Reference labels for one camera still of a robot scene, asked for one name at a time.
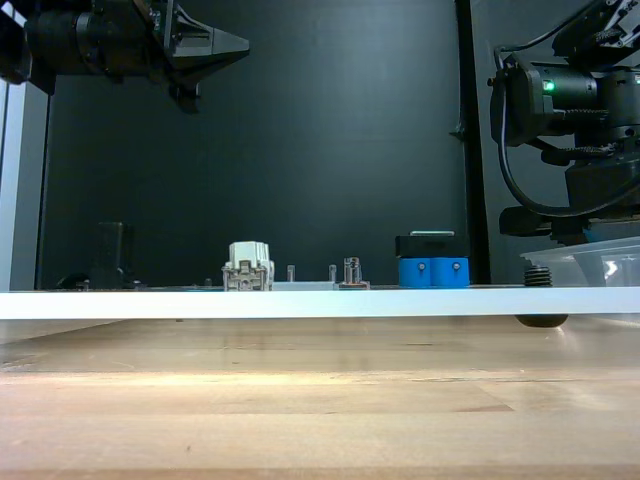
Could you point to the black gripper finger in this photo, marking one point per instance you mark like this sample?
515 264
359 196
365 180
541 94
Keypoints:
220 50

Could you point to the clear plastic tub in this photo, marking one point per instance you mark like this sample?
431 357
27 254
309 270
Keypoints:
575 265

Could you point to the black round foot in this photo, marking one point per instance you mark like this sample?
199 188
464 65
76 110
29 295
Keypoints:
541 322

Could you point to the thin silver plate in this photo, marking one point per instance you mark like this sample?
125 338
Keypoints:
432 233

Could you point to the black cap block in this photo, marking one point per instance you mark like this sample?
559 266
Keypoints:
432 247

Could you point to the blue block with screws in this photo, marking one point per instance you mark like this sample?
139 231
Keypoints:
432 275

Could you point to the white connector housing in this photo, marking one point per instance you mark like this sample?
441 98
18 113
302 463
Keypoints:
247 257

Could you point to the white bar with pins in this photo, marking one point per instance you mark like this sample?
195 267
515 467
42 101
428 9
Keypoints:
305 286

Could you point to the metal socket connector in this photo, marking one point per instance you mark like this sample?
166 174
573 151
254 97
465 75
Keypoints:
352 272

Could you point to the white board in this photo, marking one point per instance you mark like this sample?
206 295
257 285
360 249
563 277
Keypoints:
300 302

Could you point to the black aluminium frame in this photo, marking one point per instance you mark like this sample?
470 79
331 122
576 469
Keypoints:
472 150

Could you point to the black block post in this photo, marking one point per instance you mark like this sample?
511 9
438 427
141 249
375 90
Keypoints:
112 250

